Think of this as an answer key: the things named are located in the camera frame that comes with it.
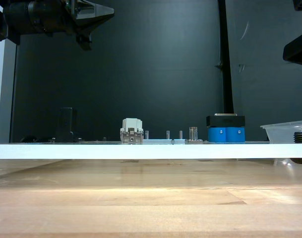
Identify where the clear plastic container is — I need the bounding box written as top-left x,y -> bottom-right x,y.
260,119 -> 302,145

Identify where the black block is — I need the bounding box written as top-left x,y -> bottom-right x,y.
54,107 -> 78,143

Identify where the blue socket block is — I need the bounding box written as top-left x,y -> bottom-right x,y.
206,113 -> 246,145

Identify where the white task board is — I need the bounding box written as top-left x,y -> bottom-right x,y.
0,141 -> 302,160

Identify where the steel threaded stud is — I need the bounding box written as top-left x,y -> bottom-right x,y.
185,126 -> 204,145

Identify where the black frame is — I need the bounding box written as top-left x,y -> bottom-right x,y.
214,0 -> 235,118

